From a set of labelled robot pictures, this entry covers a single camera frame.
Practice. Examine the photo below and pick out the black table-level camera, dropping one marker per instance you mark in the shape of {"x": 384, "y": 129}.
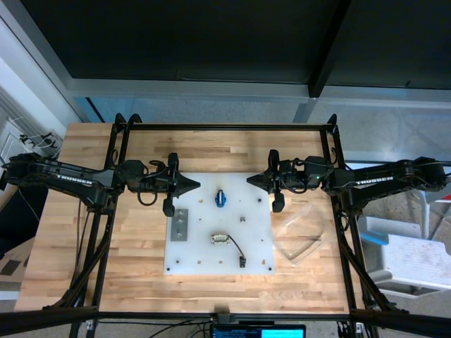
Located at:
{"x": 225, "y": 317}

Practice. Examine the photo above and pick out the silver metal bar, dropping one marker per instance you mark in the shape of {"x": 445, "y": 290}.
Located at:
{"x": 220, "y": 197}

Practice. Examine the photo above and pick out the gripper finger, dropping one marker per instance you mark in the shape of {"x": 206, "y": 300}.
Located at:
{"x": 262, "y": 177}
{"x": 262, "y": 185}
{"x": 185, "y": 181}
{"x": 184, "y": 188}

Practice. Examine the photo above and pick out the white board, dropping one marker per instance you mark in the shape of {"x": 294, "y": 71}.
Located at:
{"x": 204, "y": 246}

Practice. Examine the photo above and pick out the screen with blue edge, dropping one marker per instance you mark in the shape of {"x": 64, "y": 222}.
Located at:
{"x": 275, "y": 332}

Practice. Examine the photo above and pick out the blue clamp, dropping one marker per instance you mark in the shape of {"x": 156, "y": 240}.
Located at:
{"x": 215, "y": 201}

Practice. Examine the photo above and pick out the cardboard box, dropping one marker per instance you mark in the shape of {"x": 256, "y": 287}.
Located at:
{"x": 17, "y": 257}

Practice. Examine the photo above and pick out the clear plastic tub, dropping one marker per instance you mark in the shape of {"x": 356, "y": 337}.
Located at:
{"x": 299, "y": 232}

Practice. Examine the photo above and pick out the black backdrop post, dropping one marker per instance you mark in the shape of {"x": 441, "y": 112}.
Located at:
{"x": 322, "y": 77}

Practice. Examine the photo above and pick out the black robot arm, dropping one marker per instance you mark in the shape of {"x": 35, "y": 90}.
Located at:
{"x": 373, "y": 181}
{"x": 70, "y": 177}

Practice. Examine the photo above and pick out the white metal chair frame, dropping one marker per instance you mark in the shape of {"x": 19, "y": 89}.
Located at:
{"x": 424, "y": 211}

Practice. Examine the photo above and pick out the beige connector housing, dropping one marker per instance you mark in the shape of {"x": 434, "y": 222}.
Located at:
{"x": 220, "y": 239}

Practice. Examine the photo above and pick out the black metal frame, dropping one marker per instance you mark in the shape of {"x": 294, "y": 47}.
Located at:
{"x": 225, "y": 126}

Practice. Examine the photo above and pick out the grey aluminium backdrop frame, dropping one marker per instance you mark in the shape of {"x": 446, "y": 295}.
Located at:
{"x": 176, "y": 88}

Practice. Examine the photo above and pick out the white step stool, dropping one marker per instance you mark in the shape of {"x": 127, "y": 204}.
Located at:
{"x": 415, "y": 257}

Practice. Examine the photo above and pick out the black USB hub socket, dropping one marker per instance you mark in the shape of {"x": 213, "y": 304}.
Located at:
{"x": 242, "y": 265}

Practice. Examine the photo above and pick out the grey metal plate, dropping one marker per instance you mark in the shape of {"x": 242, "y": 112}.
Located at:
{"x": 184, "y": 236}

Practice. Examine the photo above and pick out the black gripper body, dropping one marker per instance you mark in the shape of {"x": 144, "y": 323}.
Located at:
{"x": 171, "y": 183}
{"x": 285, "y": 179}

